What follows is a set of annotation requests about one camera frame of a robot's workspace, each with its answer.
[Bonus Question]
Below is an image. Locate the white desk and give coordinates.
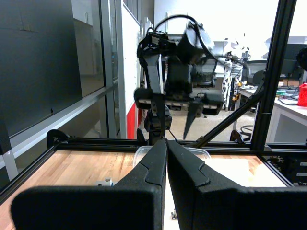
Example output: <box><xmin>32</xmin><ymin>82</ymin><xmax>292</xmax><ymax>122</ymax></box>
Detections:
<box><xmin>266</xmin><ymin>95</ymin><xmax>307</xmax><ymax>144</ymax></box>

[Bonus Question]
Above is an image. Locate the black slotted box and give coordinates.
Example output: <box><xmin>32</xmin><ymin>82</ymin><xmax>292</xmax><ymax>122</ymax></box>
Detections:
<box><xmin>262</xmin><ymin>153</ymin><xmax>307</xmax><ymax>187</ymax></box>

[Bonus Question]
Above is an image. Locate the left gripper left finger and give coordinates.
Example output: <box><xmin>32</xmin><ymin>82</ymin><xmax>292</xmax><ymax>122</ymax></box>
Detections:
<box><xmin>11</xmin><ymin>138</ymin><xmax>168</xmax><ymax>230</ymax></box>

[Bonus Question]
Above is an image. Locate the black corner bracket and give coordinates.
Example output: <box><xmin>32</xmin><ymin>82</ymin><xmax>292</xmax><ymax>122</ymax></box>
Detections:
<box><xmin>229</xmin><ymin>130</ymin><xmax>250</xmax><ymax>144</ymax></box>
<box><xmin>47</xmin><ymin>129</ymin><xmax>71</xmax><ymax>149</ymax></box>

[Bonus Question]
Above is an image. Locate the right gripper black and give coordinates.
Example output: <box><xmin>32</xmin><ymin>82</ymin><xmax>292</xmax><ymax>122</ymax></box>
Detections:
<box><xmin>133</xmin><ymin>64</ymin><xmax>225</xmax><ymax>140</ymax></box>

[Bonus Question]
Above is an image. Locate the clear plastic tub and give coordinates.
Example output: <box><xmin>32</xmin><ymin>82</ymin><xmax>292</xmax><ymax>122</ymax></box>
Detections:
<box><xmin>133</xmin><ymin>145</ymin><xmax>212</xmax><ymax>168</ymax></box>

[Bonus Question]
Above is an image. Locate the white taskboard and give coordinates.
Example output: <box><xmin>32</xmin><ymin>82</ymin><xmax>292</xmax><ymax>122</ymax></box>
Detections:
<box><xmin>164</xmin><ymin>183</ymin><xmax>180</xmax><ymax>230</ymax></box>

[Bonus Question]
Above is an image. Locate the red container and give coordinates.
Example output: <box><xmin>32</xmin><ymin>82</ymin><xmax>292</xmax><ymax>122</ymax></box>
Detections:
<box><xmin>297</xmin><ymin>82</ymin><xmax>307</xmax><ymax>107</ymax></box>

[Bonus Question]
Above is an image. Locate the black frame side rail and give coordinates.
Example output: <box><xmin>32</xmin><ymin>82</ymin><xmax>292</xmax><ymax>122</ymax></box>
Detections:
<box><xmin>0</xmin><ymin>143</ymin><xmax>72</xmax><ymax>204</ymax></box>

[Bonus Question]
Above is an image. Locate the grey frame leg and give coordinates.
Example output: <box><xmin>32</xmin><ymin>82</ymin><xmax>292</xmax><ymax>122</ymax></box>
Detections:
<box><xmin>2</xmin><ymin>150</ymin><xmax>20</xmax><ymax>182</ymax></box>

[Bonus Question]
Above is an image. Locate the black looping arm cable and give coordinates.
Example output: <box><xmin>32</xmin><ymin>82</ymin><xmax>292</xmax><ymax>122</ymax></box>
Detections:
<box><xmin>153</xmin><ymin>14</ymin><xmax>223</xmax><ymax>60</ymax></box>

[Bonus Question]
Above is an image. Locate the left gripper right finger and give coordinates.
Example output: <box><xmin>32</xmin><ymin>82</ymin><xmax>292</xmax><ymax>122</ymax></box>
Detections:
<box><xmin>167</xmin><ymin>140</ymin><xmax>307</xmax><ymax>230</ymax></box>

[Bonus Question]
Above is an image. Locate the grey aluminium wall rail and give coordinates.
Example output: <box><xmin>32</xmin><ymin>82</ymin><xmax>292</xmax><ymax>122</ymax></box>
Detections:
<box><xmin>9</xmin><ymin>83</ymin><xmax>119</xmax><ymax>154</ymax></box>

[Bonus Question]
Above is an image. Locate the black frame upright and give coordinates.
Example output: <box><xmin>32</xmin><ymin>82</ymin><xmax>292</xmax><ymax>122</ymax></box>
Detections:
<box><xmin>250</xmin><ymin>0</ymin><xmax>298</xmax><ymax>151</ymax></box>

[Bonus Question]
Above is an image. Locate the white red partition panel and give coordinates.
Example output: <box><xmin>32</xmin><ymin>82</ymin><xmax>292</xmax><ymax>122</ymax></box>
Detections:
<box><xmin>121</xmin><ymin>3</ymin><xmax>144</xmax><ymax>140</ymax></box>

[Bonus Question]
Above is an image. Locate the black computer monitor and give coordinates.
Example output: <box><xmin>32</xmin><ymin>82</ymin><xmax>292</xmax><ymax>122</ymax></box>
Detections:
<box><xmin>280</xmin><ymin>43</ymin><xmax>307</xmax><ymax>80</ymax></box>

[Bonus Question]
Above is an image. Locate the black diagonal frame brace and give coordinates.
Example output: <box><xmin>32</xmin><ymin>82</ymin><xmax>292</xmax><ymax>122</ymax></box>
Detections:
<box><xmin>191</xmin><ymin>79</ymin><xmax>267</xmax><ymax>147</ymax></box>

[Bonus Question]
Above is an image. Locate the white lattice structure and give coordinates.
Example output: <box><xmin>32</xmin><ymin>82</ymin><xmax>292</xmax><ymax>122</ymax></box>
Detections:
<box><xmin>222</xmin><ymin>39</ymin><xmax>251</xmax><ymax>111</ymax></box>

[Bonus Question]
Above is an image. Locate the black frame cross rail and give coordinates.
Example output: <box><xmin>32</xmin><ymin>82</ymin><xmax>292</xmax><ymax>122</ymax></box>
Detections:
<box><xmin>57</xmin><ymin>136</ymin><xmax>307</xmax><ymax>154</ymax></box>

